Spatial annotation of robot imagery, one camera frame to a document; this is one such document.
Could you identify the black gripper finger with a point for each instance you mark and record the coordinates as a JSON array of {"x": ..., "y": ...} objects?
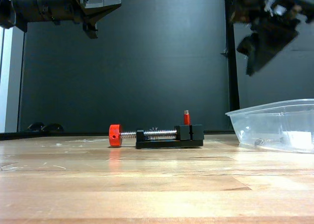
[
  {"x": 272, "y": 44},
  {"x": 91, "y": 30},
  {"x": 247, "y": 45},
  {"x": 108, "y": 1}
]

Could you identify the clear plastic tub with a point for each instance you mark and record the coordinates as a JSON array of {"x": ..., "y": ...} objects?
[{"x": 269, "y": 120}]

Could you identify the dark rounded object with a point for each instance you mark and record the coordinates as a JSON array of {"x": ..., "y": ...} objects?
[
  {"x": 54, "y": 127},
  {"x": 35, "y": 127}
]

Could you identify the black vise with red knob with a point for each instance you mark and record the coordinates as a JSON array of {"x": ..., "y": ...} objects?
[{"x": 191, "y": 135}]

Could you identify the black frame post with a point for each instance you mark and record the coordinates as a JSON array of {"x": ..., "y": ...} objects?
[{"x": 232, "y": 81}]

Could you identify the black frame rail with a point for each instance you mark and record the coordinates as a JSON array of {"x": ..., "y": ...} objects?
[{"x": 49, "y": 135}]

